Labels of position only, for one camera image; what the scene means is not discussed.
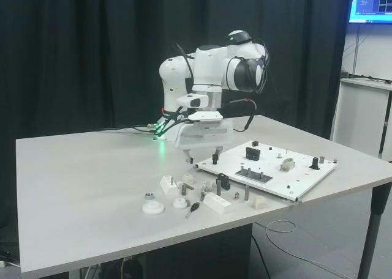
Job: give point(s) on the small cream holder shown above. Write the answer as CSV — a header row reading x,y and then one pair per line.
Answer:
x,y
258,203
187,179

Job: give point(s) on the black table leg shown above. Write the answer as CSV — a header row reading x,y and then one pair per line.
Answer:
x,y
372,230

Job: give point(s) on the tall metal peg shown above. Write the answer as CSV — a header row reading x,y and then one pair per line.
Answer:
x,y
247,194

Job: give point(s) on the metal nut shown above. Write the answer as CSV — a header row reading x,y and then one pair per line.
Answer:
x,y
149,198

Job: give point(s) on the grey waterproof plug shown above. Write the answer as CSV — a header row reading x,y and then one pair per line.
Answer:
x,y
208,188

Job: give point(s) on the black curtain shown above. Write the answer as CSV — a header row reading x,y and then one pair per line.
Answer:
x,y
92,46

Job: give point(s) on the thick metal round peg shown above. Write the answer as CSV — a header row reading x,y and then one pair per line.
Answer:
x,y
183,189

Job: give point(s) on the long white peg holder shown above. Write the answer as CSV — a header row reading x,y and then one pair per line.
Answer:
x,y
217,203

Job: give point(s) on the white cabinet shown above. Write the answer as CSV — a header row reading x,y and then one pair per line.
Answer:
x,y
361,113

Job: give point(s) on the blue screen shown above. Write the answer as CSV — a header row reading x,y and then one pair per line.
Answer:
x,y
370,3

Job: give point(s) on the metal square peg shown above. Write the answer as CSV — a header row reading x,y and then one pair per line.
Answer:
x,y
321,160
219,191

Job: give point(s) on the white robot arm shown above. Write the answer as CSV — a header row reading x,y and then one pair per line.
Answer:
x,y
208,65

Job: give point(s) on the metal BNC plug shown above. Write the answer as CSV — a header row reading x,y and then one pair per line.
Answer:
x,y
236,196

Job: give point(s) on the black D-SUB plug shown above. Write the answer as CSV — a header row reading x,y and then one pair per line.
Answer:
x,y
225,184

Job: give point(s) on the white medium gear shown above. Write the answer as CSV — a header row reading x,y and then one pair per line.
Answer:
x,y
179,204

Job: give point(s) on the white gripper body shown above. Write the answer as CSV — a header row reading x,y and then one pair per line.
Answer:
x,y
205,136

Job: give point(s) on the white task board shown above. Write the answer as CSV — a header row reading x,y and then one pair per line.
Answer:
x,y
269,172

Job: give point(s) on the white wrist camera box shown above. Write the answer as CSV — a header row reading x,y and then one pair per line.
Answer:
x,y
190,101

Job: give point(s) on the white large gear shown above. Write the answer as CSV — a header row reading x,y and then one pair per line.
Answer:
x,y
153,208

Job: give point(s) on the black USB plug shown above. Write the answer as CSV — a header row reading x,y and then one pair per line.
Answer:
x,y
194,206

